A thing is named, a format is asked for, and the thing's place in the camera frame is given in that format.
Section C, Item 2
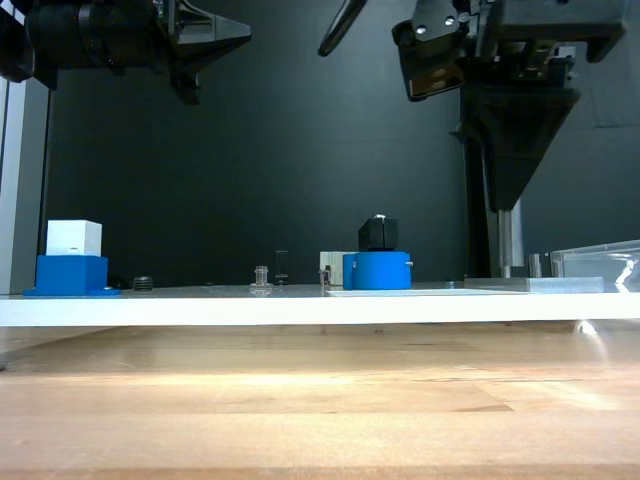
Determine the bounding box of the clear plastic tub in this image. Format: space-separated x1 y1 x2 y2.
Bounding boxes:
547 239 640 294

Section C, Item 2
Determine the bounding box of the grey holder block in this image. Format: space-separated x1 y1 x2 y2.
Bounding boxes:
463 276 605 294

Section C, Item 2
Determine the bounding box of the black block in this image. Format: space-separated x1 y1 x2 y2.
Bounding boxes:
357 213 399 252

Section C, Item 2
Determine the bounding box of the thin white plate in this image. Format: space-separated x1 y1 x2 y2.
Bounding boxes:
324 288 532 298

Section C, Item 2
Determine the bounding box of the white cube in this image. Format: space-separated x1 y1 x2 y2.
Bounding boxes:
46 218 104 258

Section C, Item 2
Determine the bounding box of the clear plastic connector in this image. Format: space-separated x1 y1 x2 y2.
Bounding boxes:
248 264 274 294

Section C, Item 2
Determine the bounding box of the blue square base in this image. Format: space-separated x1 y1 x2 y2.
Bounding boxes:
22 254 123 299

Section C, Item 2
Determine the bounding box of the white task board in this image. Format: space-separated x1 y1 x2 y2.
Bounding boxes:
0 282 640 329

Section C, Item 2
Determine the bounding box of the white connector housing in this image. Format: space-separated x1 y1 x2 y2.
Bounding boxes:
319 251 346 290

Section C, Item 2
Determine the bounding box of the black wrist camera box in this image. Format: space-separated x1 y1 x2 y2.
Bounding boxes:
391 0 469 104

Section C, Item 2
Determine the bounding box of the looped black cable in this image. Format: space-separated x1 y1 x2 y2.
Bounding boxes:
318 0 364 57

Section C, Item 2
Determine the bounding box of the blue round mount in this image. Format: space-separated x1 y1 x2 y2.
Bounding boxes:
342 251 414 291

